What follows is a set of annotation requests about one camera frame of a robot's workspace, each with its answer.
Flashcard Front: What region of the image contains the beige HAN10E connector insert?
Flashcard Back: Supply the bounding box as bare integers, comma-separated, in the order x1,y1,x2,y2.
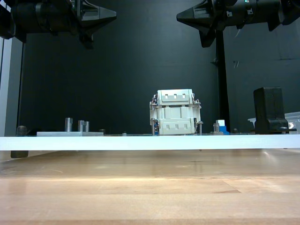
150,89,203,110

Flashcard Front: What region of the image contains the tall black connector housing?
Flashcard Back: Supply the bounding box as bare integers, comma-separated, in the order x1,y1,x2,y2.
250,87,297,135

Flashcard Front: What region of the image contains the beige connector socket base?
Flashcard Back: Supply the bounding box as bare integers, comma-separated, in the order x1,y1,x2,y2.
149,105,204,136

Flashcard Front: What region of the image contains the blue and white connector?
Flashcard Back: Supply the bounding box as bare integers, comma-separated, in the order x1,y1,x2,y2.
212,119,230,135

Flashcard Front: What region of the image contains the black vertical beam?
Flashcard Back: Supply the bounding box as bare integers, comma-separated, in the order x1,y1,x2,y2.
210,29,232,133

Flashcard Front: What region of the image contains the grey metal plate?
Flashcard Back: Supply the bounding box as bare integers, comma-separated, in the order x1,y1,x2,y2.
36,131,105,137

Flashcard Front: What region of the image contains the black threaded standoff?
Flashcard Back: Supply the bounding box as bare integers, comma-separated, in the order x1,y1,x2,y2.
15,125,28,136

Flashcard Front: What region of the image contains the white task board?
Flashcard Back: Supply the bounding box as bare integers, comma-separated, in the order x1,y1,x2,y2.
0,134,300,151

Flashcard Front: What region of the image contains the black rubber foot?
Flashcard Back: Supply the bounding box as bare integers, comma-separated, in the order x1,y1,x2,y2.
10,150,29,158

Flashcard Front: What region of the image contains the silver forked metal post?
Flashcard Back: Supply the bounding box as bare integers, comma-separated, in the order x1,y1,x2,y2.
77,120,90,132

